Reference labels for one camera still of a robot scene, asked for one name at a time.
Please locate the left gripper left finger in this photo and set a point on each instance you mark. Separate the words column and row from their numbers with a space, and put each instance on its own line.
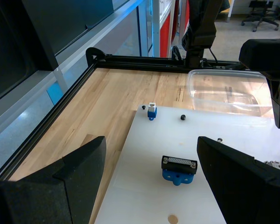
column 37, row 191

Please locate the grey HAN10E connector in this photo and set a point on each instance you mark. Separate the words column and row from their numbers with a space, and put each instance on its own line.
column 278, row 166

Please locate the clear plastic tub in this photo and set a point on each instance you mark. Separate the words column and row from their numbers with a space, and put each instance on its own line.
column 224, row 81

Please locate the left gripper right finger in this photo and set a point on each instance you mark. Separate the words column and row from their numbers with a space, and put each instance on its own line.
column 247, row 186

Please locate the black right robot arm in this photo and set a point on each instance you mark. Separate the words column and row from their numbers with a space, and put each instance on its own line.
column 200, row 28

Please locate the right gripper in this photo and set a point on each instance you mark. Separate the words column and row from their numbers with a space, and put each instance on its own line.
column 263, row 56

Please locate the black mesh office chair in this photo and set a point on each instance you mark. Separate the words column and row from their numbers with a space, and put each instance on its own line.
column 261, row 16

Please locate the large black screw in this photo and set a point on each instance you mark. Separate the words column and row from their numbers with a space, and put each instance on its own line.
column 183, row 117

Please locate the red partition panel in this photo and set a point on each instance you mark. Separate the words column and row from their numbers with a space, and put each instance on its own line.
column 164, row 35

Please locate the blue-mounted D-sub connector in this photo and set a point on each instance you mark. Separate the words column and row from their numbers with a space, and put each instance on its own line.
column 178, row 171

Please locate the black aluminium frame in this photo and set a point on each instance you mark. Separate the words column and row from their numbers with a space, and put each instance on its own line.
column 130, row 60

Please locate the white plastic board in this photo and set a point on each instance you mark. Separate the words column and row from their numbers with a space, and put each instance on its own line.
column 142, row 175

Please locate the white jack on blue mount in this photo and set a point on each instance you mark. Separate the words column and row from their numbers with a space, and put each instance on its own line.
column 152, row 110

